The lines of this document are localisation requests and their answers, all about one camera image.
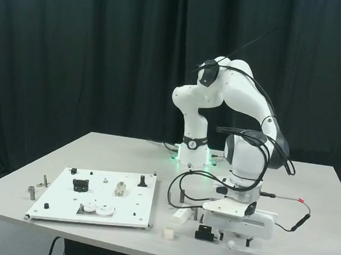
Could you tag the small white round cap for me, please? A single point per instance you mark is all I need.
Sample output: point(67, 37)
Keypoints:
point(231, 244)

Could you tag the black curtain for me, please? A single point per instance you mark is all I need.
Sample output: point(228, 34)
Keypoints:
point(77, 37)

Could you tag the white task board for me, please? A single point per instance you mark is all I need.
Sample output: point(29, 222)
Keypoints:
point(61, 195)

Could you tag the white large gear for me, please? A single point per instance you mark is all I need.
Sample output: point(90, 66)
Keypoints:
point(105, 210)

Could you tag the white peg holder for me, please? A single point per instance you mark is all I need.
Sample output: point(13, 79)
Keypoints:
point(179, 216)

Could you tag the small white block part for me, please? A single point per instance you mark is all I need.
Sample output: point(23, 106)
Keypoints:
point(168, 233)

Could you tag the thick metal round peg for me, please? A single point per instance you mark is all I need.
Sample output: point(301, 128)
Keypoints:
point(31, 192)

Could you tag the white medium gear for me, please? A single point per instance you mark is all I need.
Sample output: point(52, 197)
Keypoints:
point(89, 208)

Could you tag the dark metal square peg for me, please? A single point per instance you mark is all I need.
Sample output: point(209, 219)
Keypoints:
point(182, 196)

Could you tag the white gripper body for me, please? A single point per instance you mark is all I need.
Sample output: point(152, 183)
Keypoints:
point(257, 227)

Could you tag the black D-SUB plug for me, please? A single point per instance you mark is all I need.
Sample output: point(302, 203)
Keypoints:
point(204, 232)

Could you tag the short dark peg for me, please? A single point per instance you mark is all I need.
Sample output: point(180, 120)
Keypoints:
point(202, 218)

